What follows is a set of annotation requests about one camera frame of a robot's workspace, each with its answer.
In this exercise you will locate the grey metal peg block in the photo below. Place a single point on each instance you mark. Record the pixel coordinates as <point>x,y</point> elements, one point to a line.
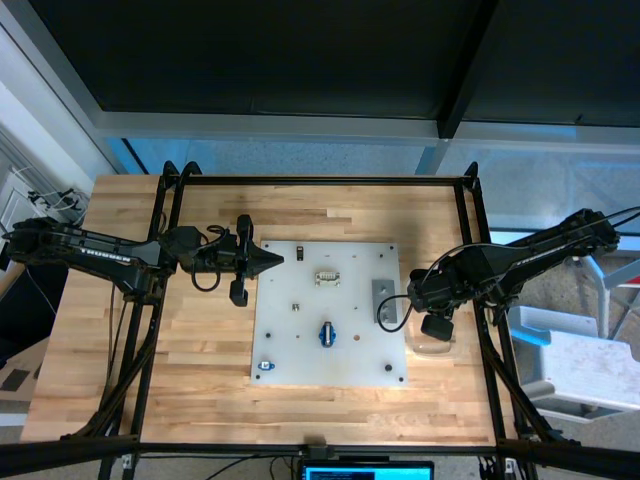
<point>382,290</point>

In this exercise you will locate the blue connector mount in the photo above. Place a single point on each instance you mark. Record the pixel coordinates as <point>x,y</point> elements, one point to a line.
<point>258,366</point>

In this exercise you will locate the brown cardboard box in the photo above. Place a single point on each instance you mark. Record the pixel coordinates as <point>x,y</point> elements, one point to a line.
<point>20,370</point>

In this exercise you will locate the blue round clamp holder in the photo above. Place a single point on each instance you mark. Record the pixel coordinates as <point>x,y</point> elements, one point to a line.
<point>320,340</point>

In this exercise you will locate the black wall pillar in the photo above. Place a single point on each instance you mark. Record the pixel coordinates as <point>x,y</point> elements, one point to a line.
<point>465,75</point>

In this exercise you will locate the grey camera mount block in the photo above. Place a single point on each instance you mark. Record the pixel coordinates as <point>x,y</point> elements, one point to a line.
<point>316,444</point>

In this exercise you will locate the beige connector housing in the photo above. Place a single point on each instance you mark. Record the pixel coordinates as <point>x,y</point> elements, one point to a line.
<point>327,278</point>

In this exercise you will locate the silver corner bracket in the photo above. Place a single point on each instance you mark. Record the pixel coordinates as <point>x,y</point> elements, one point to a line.
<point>128,460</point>
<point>510,465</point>

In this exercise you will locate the small black connector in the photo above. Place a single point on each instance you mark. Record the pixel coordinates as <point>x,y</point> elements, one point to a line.
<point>299,252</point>

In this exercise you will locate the white task board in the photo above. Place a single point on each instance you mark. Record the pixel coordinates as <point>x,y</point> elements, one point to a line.
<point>310,360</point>

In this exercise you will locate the black clamp block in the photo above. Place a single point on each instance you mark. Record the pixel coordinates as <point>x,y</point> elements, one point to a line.
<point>327,334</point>

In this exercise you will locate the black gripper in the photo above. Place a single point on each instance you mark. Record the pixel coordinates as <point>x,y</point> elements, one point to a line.
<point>244,250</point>
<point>437,327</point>

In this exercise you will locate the black aluminium frame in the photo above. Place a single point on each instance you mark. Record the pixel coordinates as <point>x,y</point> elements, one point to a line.
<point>320,181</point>

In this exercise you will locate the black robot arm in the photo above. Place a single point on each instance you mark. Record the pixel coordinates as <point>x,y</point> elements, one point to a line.
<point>525,257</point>
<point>100,252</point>

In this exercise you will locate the laptop screen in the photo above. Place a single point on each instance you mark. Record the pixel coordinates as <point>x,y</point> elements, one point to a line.
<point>365,472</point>

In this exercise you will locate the clear plastic tub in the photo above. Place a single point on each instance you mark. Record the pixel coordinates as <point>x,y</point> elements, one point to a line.
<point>435,350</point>

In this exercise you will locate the white metal step stool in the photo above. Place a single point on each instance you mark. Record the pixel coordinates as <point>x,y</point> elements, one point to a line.
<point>590,365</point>

